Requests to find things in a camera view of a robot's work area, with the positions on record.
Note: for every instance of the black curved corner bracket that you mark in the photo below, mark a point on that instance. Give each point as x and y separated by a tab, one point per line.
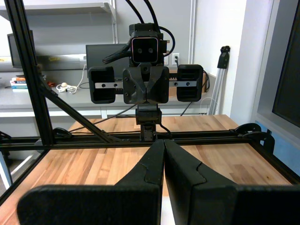
62	133
248	128
260	140

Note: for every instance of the dark computer monitor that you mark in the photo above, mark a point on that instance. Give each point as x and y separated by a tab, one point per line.
12	51
98	56

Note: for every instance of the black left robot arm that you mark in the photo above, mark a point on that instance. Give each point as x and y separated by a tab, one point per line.
148	117

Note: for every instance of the black aluminium frame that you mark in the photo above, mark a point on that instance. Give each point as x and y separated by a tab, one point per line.
31	70

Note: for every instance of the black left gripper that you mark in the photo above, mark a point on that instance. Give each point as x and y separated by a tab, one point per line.
102	75

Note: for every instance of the white wall outlet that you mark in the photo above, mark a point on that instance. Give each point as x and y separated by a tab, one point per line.
175	58

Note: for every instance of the grey office desk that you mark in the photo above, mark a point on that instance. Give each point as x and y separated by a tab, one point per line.
77	99

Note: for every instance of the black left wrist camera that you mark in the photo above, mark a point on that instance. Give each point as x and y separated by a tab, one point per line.
144	50

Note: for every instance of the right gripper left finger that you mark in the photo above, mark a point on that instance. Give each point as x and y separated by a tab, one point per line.
93	206

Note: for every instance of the brown cardboard box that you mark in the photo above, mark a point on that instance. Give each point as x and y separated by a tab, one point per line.
206	82

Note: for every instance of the folded tripod stand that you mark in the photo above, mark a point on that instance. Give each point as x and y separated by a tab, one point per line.
222	58

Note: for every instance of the white wall shelf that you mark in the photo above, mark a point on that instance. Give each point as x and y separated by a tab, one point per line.
58	9

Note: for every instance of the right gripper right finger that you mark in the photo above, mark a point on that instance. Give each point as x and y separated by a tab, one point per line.
222	206

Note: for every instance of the stack of books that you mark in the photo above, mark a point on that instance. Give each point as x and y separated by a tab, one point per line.
18	85

